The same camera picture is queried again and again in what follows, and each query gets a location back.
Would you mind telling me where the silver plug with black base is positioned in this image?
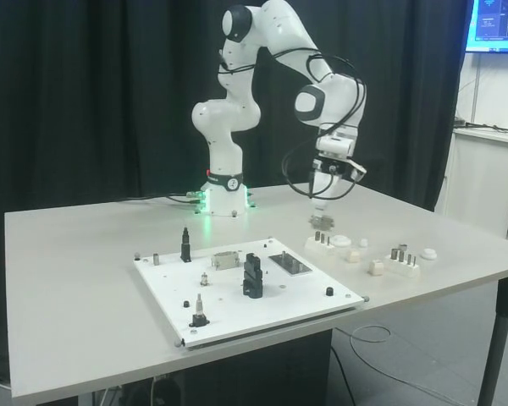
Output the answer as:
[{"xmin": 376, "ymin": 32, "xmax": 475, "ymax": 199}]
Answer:
[{"xmin": 189, "ymin": 293, "xmax": 211, "ymax": 329}]

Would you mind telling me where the black D-SUB plug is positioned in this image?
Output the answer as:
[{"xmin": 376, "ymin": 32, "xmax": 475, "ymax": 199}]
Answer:
[{"xmin": 240, "ymin": 252, "xmax": 264, "ymax": 299}]

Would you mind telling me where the white peg holder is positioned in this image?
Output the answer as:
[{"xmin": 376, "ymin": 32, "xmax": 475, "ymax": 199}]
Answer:
[
  {"xmin": 303, "ymin": 236, "xmax": 338, "ymax": 258},
  {"xmin": 383, "ymin": 253, "xmax": 422, "ymax": 280}
]

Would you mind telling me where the black base cable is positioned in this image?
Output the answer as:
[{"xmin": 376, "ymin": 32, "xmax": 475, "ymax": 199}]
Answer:
[{"xmin": 122, "ymin": 192, "xmax": 204, "ymax": 208}]

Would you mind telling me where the dark table leg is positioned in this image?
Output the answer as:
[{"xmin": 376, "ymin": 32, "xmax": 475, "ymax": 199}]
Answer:
[{"xmin": 477, "ymin": 277, "xmax": 508, "ymax": 406}]

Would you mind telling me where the black curtain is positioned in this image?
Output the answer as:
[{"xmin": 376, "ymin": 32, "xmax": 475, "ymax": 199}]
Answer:
[{"xmin": 0, "ymin": 0, "xmax": 471, "ymax": 381}]

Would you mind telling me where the grey floor cable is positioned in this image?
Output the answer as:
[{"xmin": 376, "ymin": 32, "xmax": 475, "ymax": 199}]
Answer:
[{"xmin": 349, "ymin": 324, "xmax": 479, "ymax": 406}]

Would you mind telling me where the black cabinet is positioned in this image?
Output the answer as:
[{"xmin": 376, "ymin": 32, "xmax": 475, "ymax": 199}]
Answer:
[{"xmin": 164, "ymin": 327, "xmax": 335, "ymax": 406}]

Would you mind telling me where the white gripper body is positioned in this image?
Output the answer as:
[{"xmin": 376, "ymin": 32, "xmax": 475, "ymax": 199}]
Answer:
[{"xmin": 311, "ymin": 168, "xmax": 345, "ymax": 215}]

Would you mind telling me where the white task board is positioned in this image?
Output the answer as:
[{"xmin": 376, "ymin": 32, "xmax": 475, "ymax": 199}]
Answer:
[{"xmin": 133, "ymin": 238, "xmax": 369, "ymax": 350}]

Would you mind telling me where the black plug with thin wire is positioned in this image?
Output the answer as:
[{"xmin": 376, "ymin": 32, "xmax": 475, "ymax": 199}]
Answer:
[{"xmin": 179, "ymin": 227, "xmax": 194, "ymax": 263}]

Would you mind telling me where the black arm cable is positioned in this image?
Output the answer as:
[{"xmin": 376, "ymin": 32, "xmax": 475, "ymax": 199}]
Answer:
[{"xmin": 215, "ymin": 48, "xmax": 369, "ymax": 200}]

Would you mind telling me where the blue screen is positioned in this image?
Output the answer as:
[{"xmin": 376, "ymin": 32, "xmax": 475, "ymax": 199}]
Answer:
[{"xmin": 464, "ymin": 0, "xmax": 508, "ymax": 54}]

